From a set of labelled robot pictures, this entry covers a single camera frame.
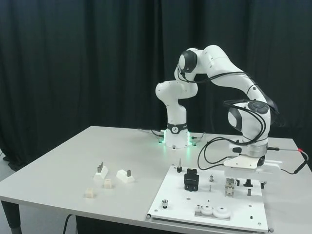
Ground silver wrist ring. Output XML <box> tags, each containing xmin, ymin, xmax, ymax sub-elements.
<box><xmin>243</xmin><ymin>144</ymin><xmax>269</xmax><ymax>157</ymax></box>

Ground black D-SUB plug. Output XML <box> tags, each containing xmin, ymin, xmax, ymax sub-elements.
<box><xmin>183</xmin><ymin>168</ymin><xmax>199</xmax><ymax>192</ymax></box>

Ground pale Ethernet plug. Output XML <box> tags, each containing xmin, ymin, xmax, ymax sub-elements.
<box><xmin>224</xmin><ymin>177</ymin><xmax>236</xmax><ymax>197</ymax></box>

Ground black looped wrist cable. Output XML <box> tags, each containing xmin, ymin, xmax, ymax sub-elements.
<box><xmin>198</xmin><ymin>136</ymin><xmax>247</xmax><ymax>172</ymax></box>

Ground white task board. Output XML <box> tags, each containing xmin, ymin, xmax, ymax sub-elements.
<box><xmin>147</xmin><ymin>164</ymin><xmax>273</xmax><ymax>232</ymax></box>

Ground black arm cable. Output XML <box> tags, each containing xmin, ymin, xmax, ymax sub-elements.
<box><xmin>176</xmin><ymin>63</ymin><xmax>281</xmax><ymax>147</ymax></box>

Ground dark grey table leg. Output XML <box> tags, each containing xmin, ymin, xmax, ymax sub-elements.
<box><xmin>0</xmin><ymin>200</ymin><xmax>19</xmax><ymax>234</ymax></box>

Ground white three-peg holder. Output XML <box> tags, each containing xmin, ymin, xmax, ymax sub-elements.
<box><xmin>93</xmin><ymin>168</ymin><xmax>109</xmax><ymax>181</ymax></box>

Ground flat white mounting plate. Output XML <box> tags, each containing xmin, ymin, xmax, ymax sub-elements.
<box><xmin>224</xmin><ymin>155</ymin><xmax>266</xmax><ymax>170</ymax></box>

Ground black curtain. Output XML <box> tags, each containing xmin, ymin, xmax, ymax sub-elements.
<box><xmin>0</xmin><ymin>0</ymin><xmax>312</xmax><ymax>171</ymax></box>

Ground white square peg holder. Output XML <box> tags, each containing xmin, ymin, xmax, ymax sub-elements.
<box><xmin>116</xmin><ymin>169</ymin><xmax>136</xmax><ymax>185</ymax></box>

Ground white large gear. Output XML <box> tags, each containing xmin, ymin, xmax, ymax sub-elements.
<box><xmin>213</xmin><ymin>206</ymin><xmax>231</xmax><ymax>219</ymax></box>

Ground black base cable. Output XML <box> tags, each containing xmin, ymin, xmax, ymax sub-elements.
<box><xmin>191</xmin><ymin>133</ymin><xmax>207</xmax><ymax>143</ymax></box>
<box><xmin>138</xmin><ymin>128</ymin><xmax>164</xmax><ymax>137</ymax></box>

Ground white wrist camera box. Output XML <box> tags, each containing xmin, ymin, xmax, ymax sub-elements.
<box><xmin>229</xmin><ymin>144</ymin><xmax>246</xmax><ymax>156</ymax></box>

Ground black cable under table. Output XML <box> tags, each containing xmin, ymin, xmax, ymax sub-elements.
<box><xmin>63</xmin><ymin>214</ymin><xmax>77</xmax><ymax>234</ymax></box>

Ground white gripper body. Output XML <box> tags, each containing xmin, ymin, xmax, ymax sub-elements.
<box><xmin>224</xmin><ymin>159</ymin><xmax>284</xmax><ymax>181</ymax></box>

